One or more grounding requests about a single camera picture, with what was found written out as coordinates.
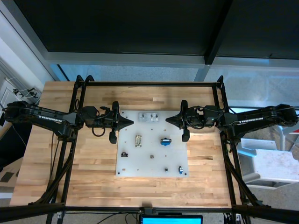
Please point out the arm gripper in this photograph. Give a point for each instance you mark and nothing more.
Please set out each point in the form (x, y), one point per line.
(185, 119)
(115, 116)

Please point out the silver M12 hex nut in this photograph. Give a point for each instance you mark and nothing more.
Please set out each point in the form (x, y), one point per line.
(166, 169)

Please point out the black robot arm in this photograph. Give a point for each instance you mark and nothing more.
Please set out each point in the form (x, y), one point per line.
(25, 112)
(275, 114)

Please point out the blue D-sub connector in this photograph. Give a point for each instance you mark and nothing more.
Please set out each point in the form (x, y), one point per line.
(165, 141)

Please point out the beige connector housing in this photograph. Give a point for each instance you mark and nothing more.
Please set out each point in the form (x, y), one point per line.
(138, 141)

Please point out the clear block with metal posts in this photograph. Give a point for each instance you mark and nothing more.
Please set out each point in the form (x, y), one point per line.
(148, 117)

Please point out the silver bolt with square base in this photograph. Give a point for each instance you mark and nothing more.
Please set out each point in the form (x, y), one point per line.
(152, 156)

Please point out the white mounting board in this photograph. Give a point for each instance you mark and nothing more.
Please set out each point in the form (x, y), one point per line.
(140, 163)

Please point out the small blue socket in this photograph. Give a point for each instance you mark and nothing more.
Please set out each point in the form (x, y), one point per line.
(180, 169)

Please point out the black vertical pillar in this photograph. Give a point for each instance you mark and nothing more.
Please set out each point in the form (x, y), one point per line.
(218, 32)

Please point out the blue laptop screen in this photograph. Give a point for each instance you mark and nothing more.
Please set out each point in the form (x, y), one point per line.
(170, 220)

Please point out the white step stool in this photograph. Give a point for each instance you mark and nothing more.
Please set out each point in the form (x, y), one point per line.
(275, 168)

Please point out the black aluminium frame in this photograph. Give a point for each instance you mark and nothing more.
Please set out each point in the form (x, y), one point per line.
(149, 84)

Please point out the grey window frame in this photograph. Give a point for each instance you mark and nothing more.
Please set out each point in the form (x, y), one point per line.
(140, 58)

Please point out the black table camera box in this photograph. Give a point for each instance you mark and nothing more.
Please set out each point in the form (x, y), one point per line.
(148, 210)

